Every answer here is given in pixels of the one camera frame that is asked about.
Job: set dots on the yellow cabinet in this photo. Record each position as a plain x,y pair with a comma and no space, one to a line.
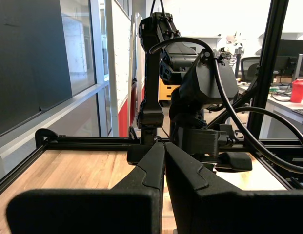
166,93

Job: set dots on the black office chair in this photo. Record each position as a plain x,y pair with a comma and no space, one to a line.
248,68

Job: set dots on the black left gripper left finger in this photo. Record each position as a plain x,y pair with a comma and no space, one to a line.
92,212

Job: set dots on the grey aluminium window frame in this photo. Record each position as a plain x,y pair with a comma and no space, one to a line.
100,48

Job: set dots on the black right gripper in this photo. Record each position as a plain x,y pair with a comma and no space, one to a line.
236,162

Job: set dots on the black keyboard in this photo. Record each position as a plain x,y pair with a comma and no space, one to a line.
301,112

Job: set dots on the black computer monitor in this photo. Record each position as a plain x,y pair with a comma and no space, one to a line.
291,56

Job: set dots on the white office desk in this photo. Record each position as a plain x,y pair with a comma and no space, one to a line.
280,104

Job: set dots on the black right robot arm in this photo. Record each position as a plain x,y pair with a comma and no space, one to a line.
151,85

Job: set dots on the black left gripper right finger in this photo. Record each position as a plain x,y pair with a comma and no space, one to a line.
227,212

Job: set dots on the black metal table frame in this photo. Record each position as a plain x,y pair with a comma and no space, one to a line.
269,61

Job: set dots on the red plastic bin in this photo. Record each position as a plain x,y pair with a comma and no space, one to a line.
298,91

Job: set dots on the white and red partition panel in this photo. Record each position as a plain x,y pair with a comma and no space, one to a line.
119,61

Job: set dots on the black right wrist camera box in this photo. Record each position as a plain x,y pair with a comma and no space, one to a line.
200,142

